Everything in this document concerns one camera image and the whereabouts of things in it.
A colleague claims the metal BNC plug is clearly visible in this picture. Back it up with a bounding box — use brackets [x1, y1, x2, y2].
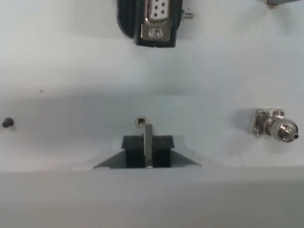
[265, 117, 299, 144]

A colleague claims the medium metal square peg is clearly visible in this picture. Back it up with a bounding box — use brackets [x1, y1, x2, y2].
[258, 0, 287, 10]

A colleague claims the thin metal square peg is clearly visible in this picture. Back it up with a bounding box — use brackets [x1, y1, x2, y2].
[143, 123, 153, 168]

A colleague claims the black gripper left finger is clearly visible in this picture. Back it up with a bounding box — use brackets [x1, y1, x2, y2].
[77, 134, 145, 171]

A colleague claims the white task board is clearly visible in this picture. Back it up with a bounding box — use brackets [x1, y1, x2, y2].
[0, 0, 304, 174]

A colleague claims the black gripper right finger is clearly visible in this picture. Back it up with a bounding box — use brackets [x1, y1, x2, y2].
[152, 134, 225, 170]

